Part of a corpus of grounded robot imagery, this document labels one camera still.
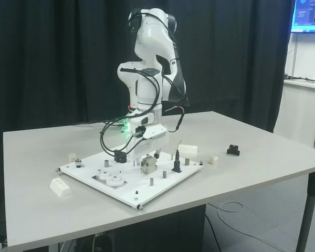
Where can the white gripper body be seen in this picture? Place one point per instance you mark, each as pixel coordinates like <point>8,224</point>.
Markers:
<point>149,145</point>

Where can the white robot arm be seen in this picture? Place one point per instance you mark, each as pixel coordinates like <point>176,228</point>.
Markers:
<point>147,52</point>

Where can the black Ethernet plug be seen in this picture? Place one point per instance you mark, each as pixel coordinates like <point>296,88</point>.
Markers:
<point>120,156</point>

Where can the metal round peg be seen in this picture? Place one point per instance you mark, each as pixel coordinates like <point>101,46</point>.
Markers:
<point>164,174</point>
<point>152,182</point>
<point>106,163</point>
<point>187,161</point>

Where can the black USB plug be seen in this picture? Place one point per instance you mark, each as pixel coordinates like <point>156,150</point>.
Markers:
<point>177,162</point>

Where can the white task board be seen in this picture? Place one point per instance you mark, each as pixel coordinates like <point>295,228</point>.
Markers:
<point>131,189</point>

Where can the white wedge holder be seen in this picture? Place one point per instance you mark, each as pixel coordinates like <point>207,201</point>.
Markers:
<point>188,149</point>

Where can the white large gear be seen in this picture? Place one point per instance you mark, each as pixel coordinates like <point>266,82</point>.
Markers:
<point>114,181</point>

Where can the white medium gear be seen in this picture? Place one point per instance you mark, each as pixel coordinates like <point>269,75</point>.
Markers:
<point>104,176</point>

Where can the small white cube holder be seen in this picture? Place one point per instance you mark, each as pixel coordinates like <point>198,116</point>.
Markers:
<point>214,160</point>

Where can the metal BNC plug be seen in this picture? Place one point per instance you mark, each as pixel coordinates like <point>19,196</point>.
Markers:
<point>78,163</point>

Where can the black D-SUB plug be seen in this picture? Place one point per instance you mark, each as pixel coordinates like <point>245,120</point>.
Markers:
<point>233,149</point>

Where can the long white holder with holes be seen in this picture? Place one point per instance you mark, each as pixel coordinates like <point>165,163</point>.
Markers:
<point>61,187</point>

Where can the black curtain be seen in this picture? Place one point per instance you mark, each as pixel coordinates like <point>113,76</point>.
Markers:
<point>55,65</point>

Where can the white cabinet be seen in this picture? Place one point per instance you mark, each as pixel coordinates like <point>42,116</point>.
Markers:
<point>299,118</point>

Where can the grey table leg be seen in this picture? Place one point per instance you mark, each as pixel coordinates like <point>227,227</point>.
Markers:
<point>308,210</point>

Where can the blue screen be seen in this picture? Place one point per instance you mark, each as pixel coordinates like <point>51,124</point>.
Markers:
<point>309,15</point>

